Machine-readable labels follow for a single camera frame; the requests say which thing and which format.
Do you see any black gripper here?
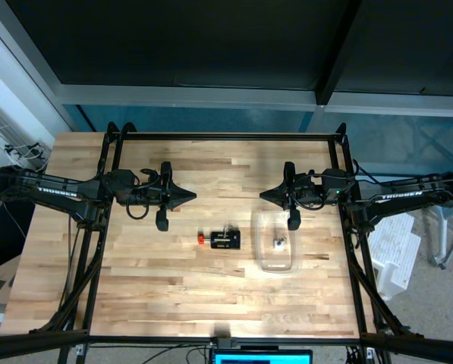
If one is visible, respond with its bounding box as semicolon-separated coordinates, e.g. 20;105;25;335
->
259;162;324;231
129;162;197;233

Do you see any clear plastic tub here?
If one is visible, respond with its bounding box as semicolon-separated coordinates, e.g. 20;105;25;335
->
250;210;303;275

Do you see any black clamp hub orange knob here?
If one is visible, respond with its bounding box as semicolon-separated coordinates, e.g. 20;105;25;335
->
197;224;243;252

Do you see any grey window ledge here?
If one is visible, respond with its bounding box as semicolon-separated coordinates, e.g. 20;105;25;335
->
57;83;453;118

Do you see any white foam packing block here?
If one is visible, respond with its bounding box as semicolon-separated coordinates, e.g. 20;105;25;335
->
366;212;423;303

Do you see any screen with blue edge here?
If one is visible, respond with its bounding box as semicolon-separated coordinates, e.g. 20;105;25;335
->
210;348;313;364

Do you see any brown cardboard box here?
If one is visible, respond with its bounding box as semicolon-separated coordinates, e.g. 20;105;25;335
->
0;253;22;304

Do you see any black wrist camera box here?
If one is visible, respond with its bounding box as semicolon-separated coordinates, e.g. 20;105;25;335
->
111;169;137;193
322;168;344;194

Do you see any black metal table frame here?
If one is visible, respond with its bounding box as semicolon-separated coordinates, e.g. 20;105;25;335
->
0;121;453;364

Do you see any black wall column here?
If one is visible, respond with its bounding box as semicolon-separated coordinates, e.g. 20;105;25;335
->
315;0;363;107

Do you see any black low camera mount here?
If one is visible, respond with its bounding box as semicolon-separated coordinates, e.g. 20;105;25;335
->
210;329;242;349

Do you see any white wall cable bundle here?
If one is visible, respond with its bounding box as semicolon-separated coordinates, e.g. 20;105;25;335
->
0;127;51;170

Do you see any grey metal chair frame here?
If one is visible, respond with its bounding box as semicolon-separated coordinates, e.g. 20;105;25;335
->
423;204;453;271

